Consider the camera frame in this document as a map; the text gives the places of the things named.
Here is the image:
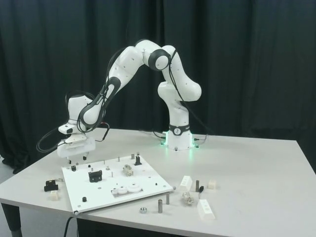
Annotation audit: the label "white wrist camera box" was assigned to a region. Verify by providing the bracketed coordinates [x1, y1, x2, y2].
[58, 125, 75, 135]

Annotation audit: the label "white large gear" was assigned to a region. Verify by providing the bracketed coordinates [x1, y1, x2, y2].
[126, 182, 143, 195]

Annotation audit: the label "long white peg holder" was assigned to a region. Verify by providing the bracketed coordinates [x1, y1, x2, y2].
[197, 199, 216, 220]
[179, 175, 194, 191]

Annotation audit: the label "dark grey table leg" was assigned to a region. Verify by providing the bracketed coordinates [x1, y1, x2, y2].
[0, 202, 20, 237]

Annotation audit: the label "black wrist cable bundle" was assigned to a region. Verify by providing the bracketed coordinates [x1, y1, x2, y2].
[37, 50, 129, 153]

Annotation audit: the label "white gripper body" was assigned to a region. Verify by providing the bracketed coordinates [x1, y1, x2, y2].
[57, 138, 96, 158]

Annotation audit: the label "white flat mounting plate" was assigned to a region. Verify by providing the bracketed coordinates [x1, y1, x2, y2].
[64, 134, 87, 144]

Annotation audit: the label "black D-SUB plug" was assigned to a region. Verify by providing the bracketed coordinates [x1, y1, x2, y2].
[43, 180, 60, 193]

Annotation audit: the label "white task board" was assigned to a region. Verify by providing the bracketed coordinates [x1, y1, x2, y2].
[61, 153, 173, 216]

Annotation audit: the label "beige metal waterproof plug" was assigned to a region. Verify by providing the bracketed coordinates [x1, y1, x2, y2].
[179, 192, 194, 205]

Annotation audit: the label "black under-table cable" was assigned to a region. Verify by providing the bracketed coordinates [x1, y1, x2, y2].
[64, 214, 78, 237]

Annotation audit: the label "black curtains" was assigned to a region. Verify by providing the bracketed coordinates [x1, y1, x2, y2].
[0, 0, 316, 173]

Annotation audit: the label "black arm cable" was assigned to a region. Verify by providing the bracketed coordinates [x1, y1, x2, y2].
[167, 48, 210, 144]

